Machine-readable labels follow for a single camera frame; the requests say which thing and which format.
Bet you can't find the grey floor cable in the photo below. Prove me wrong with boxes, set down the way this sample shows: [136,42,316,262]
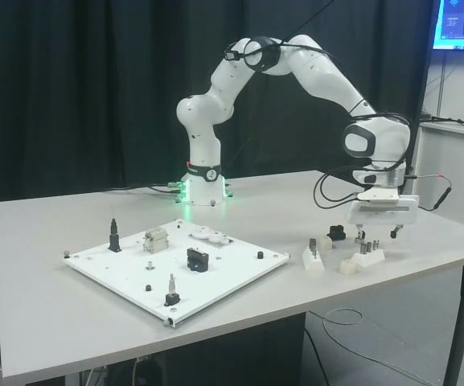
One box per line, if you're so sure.
[304,307,421,386]

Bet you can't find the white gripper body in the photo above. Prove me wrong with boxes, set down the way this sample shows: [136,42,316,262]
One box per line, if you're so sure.
[347,195,421,226]

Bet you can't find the black Ethernet plug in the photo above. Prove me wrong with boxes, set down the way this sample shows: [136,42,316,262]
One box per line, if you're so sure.
[186,247,210,273]

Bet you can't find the white task board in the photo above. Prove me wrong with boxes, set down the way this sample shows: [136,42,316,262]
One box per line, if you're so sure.
[60,219,291,327]

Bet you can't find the black looped gripper cable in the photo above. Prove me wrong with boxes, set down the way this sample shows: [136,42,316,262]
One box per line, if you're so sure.
[313,163,363,211]

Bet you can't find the thin black rod red tag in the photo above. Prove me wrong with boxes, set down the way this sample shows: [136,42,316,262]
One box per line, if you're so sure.
[431,172,454,211]

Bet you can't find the black base cable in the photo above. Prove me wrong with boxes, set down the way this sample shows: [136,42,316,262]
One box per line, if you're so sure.
[110,183,185,197]

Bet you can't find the black tall plug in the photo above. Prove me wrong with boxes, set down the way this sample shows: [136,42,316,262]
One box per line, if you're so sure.
[108,203,121,254]

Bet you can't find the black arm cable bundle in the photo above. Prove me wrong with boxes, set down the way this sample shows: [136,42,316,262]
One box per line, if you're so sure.
[222,38,414,124]

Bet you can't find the flat white mounting plate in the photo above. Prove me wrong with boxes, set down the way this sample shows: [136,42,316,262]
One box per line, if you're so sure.
[355,187,400,203]

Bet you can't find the white cabinet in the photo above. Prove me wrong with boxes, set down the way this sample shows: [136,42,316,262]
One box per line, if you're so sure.
[410,120,464,233]

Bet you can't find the white peg holder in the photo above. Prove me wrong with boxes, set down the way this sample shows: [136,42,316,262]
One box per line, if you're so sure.
[351,247,386,267]
[302,245,325,271]

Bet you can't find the black curtain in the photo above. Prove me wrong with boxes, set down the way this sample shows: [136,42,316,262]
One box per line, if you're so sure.
[0,0,436,355]

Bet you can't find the grey metal plug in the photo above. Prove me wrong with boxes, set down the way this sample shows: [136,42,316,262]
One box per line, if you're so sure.
[163,273,182,309]

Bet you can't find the dark grey table leg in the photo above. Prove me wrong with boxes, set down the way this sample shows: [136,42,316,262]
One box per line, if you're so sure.
[443,257,464,386]

